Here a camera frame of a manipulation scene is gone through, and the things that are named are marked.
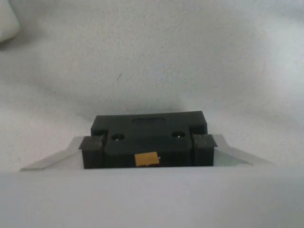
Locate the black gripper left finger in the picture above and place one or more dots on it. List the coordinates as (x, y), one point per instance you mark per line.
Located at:
(91, 152)

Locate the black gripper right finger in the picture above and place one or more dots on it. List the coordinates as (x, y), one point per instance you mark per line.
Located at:
(204, 152)

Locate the black D-SUB plug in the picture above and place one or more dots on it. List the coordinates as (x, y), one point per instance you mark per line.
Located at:
(147, 142)

